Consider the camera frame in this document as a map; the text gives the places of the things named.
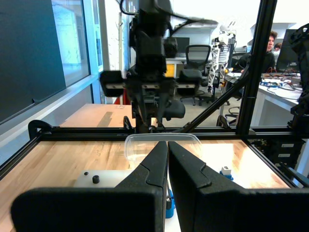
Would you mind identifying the person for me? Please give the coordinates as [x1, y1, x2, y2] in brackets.
[235, 30, 279, 73]

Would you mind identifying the black frame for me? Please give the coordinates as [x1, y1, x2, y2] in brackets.
[0, 0, 309, 189]

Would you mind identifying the clear plastic container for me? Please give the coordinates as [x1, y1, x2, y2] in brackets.
[124, 132, 203, 168]

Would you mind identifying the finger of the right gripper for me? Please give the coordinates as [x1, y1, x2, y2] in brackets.
[156, 88, 176, 127]
[127, 89, 152, 133]

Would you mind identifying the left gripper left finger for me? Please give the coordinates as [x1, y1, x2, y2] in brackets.
[11, 141, 169, 232]

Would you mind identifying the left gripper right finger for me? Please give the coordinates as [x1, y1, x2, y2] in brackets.
[168, 141, 309, 232]

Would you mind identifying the black computer monitor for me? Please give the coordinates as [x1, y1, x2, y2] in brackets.
[275, 29, 302, 72]

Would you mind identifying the white task board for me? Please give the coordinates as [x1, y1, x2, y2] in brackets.
[73, 169, 182, 232]

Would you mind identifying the blue socket block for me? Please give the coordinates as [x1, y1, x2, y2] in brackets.
[165, 189, 175, 219]
[219, 166, 235, 181]

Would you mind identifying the white humanoid robot figure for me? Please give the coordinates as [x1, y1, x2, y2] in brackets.
[206, 20, 238, 98]

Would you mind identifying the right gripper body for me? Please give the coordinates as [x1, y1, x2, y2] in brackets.
[99, 69, 202, 98]

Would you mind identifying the white desk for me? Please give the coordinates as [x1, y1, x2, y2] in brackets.
[250, 78, 304, 127]

